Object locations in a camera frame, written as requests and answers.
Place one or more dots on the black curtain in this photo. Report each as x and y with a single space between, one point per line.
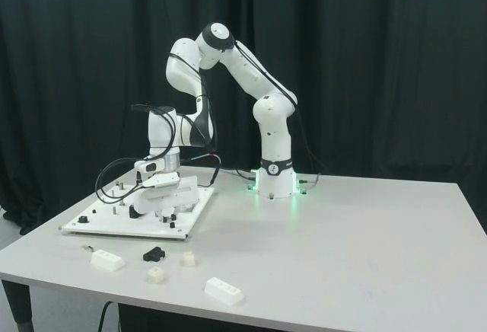
380 61

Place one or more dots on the white task board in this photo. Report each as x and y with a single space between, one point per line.
99 223

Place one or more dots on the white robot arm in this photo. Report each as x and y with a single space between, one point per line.
272 134

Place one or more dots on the dark table leg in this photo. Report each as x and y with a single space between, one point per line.
15 305

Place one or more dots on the white small cube holder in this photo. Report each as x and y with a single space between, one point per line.
188 258
155 275

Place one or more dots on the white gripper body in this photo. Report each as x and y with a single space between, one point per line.
179 194

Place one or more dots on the white long peg holder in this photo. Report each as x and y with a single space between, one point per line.
107 260
223 291

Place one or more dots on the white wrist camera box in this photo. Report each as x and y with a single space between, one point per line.
146 165

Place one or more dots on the black D-SUB plug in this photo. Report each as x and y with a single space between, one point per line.
154 254

